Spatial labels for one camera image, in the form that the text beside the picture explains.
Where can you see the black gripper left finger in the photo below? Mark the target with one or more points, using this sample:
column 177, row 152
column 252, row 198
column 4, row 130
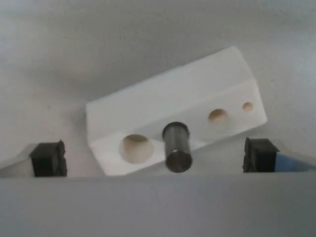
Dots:
column 48, row 160

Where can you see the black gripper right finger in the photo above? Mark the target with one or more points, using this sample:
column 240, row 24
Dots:
column 261, row 158

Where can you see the metal round peg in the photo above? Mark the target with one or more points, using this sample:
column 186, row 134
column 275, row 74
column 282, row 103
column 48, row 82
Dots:
column 178, row 150

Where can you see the white peg holder with holes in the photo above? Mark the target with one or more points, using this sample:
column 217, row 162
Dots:
column 172, row 93

